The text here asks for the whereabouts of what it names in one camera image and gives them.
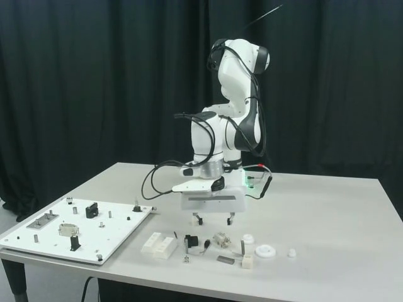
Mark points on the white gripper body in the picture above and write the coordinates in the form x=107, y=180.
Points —
x=214, y=204

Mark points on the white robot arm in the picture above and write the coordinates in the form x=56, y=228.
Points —
x=230, y=72

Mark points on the slim metal peg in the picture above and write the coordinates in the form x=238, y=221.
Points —
x=187, y=248

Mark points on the dark metal square peg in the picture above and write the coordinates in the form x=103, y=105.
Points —
x=242, y=247

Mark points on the large metal square peg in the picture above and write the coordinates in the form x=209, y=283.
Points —
x=225, y=259

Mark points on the white peg holder block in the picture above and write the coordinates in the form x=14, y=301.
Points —
x=151, y=243
x=165, y=248

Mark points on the small white peg holder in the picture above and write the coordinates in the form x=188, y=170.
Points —
x=247, y=261

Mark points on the thick metal round peg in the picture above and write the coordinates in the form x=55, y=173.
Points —
x=36, y=238
x=75, y=209

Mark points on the black D-SUB plug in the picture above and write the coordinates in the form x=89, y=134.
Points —
x=192, y=240

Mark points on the beige waterproof plug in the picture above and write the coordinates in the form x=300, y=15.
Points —
x=221, y=239

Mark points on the black USB plug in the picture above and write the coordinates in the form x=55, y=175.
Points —
x=206, y=244

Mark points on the white medium gear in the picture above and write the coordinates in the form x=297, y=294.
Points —
x=248, y=239

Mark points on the flat white mounting plate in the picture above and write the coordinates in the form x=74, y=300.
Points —
x=192, y=186

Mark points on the metal BNC plug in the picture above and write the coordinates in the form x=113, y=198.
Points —
x=185, y=259

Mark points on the white large gear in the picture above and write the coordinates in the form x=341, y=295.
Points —
x=264, y=251

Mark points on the white small gear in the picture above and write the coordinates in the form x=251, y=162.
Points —
x=291, y=253

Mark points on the metal bolt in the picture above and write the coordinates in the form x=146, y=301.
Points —
x=70, y=200

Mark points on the white task board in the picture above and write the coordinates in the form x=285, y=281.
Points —
x=63, y=242

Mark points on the black curtain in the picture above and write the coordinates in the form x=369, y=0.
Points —
x=94, y=78

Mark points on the thin grey pole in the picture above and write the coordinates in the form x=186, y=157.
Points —
x=261, y=17

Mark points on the dark table leg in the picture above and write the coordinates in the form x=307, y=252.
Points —
x=12, y=280

